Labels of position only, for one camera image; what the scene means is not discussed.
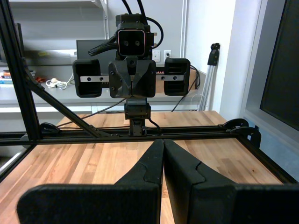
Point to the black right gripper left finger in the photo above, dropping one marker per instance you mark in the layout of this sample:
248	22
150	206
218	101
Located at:
105	203

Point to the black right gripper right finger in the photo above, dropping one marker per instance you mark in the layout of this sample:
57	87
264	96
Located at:
222	205

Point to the white shelf bracket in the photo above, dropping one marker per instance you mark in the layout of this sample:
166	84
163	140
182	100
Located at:
105	23

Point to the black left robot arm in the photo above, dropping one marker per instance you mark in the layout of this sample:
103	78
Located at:
137	109

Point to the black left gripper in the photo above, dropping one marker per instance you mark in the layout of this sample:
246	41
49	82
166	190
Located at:
86	70

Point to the black and silver tripod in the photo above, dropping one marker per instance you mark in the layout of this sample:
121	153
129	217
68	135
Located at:
213	56

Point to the stack of books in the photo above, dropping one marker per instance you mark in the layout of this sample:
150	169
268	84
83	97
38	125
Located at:
5	78

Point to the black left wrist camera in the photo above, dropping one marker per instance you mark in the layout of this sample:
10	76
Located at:
130	49

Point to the black aluminium frame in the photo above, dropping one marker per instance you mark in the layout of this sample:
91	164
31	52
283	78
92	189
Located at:
187	133

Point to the dark grey monitor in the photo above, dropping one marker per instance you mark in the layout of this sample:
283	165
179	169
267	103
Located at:
81	51

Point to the grey desk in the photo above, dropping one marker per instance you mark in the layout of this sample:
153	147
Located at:
67	92

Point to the white wall outlet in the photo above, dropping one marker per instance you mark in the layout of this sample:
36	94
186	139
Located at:
167	54
156	56

